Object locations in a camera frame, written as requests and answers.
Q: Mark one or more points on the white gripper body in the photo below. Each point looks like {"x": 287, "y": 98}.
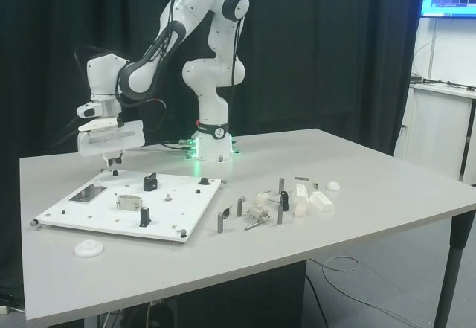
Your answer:
{"x": 111, "y": 138}

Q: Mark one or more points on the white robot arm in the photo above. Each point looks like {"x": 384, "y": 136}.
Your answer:
{"x": 217, "y": 30}

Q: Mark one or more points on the small metal bolt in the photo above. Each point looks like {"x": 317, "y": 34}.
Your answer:
{"x": 315, "y": 184}

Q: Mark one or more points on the black D-SUB plug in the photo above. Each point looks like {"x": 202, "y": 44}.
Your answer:
{"x": 149, "y": 183}

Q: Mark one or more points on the white task board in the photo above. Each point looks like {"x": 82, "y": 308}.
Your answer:
{"x": 122, "y": 209}

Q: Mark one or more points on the black upright plug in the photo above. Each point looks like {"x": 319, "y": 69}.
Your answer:
{"x": 144, "y": 217}

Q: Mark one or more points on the black round plug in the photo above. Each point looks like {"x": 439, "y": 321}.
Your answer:
{"x": 204, "y": 181}

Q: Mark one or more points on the white large gear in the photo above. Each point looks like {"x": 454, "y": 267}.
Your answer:
{"x": 88, "y": 248}

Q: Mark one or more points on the metal square peg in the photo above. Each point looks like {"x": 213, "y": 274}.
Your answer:
{"x": 219, "y": 223}
{"x": 278, "y": 215}

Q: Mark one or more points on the small black plug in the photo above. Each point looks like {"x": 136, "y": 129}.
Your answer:
{"x": 226, "y": 213}

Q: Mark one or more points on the metal round peg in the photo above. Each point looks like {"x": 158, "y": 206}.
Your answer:
{"x": 251, "y": 225}
{"x": 281, "y": 186}
{"x": 240, "y": 206}

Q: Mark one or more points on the white medium gear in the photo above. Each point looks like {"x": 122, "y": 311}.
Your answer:
{"x": 262, "y": 198}

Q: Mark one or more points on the white metal plug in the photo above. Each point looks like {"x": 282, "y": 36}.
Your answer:
{"x": 257, "y": 214}

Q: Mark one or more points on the white power strip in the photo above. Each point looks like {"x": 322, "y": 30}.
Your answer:
{"x": 3, "y": 309}

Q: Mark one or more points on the flat metal strip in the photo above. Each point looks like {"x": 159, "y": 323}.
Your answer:
{"x": 301, "y": 178}

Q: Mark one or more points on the tall white holder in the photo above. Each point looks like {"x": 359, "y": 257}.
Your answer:
{"x": 301, "y": 191}

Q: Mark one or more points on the wide white holder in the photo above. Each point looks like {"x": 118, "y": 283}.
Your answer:
{"x": 322, "y": 202}

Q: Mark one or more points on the white small gear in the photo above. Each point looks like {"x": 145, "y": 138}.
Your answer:
{"x": 333, "y": 186}

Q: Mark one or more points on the black curtain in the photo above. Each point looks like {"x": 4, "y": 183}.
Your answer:
{"x": 334, "y": 64}

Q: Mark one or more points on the white cabinet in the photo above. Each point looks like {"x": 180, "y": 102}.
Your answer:
{"x": 435, "y": 131}

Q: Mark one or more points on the black table leg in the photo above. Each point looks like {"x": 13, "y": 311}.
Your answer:
{"x": 455, "y": 268}

